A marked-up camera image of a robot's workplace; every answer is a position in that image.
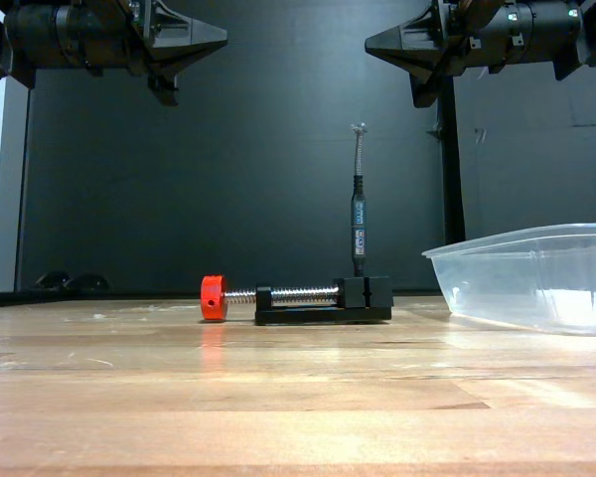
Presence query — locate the black USB-C connector cable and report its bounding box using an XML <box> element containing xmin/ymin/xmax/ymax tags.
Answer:
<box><xmin>346</xmin><ymin>121</ymin><xmax>372</xmax><ymax>278</ymax></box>

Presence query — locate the black vise with red knob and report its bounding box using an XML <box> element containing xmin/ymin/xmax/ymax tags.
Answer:
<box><xmin>200</xmin><ymin>274</ymin><xmax>394</xmax><ymax>327</ymax></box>

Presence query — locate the clear plastic tub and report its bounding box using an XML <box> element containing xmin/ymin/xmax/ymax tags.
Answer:
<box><xmin>420</xmin><ymin>222</ymin><xmax>596</xmax><ymax>338</ymax></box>

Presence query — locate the black wall post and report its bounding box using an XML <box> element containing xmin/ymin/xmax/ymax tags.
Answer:
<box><xmin>438</xmin><ymin>74</ymin><xmax>468</xmax><ymax>249</ymax></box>

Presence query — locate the black table frame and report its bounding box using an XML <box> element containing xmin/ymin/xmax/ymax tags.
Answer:
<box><xmin>0</xmin><ymin>286</ymin><xmax>203</xmax><ymax>301</ymax></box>

